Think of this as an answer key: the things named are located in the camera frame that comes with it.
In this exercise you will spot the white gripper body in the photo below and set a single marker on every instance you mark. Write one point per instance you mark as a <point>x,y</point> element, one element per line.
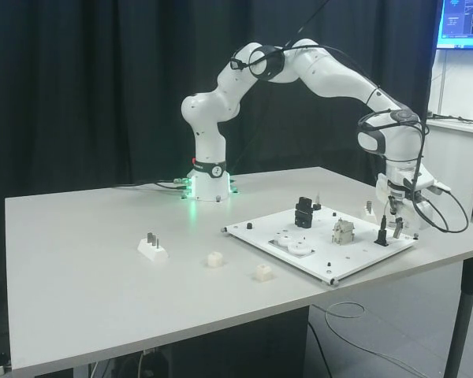
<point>412,214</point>

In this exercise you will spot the large metal square peg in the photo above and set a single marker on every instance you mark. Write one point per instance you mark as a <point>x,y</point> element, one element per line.
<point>398,230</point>

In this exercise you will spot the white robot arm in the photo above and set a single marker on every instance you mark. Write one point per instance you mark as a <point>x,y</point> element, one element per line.
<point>205,130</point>

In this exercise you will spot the white square peg holder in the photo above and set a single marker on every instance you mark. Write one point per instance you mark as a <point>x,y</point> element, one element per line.
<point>369,214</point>

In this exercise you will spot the thick metal square peg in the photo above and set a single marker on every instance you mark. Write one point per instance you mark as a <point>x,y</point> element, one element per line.
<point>368,206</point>

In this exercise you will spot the white round peg holder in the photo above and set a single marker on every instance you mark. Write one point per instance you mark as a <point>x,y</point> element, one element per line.
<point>151,252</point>

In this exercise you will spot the metal connector block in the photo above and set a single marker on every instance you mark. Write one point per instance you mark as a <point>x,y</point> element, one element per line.
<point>343,232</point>

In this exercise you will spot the white cabinet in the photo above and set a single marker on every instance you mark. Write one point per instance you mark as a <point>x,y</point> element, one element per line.
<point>461,157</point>

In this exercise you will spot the small metal bolt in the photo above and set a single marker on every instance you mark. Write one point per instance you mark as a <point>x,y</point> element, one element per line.
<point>318,204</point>

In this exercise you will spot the dark grey table leg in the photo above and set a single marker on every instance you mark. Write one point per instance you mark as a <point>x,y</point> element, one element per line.
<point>467,315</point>

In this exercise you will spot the white medium gear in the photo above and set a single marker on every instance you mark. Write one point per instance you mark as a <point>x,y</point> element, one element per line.
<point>300,249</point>

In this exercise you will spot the white small gear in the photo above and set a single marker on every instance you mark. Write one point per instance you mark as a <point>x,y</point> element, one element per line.
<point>284,240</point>

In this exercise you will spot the white task board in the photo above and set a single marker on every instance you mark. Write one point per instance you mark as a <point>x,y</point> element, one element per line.
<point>260,236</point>

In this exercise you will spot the cream plug holder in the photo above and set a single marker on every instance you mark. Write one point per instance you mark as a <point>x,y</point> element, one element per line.
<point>216,260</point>
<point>264,273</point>

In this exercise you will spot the blue screen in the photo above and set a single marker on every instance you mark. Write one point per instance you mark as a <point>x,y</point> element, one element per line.
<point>463,23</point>

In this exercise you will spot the black curtain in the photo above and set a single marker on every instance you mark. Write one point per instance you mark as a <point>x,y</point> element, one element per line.
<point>83,98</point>

